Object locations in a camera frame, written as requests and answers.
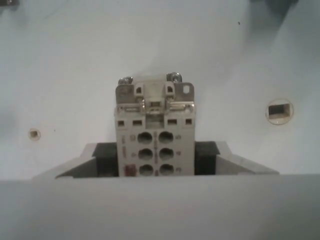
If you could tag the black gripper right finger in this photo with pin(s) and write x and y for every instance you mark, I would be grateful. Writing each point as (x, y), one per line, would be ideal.
(206, 157)

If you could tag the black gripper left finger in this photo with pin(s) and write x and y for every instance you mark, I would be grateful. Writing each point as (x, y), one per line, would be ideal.
(105, 160)

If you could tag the white task board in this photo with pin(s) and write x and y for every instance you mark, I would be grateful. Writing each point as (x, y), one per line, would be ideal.
(75, 75)

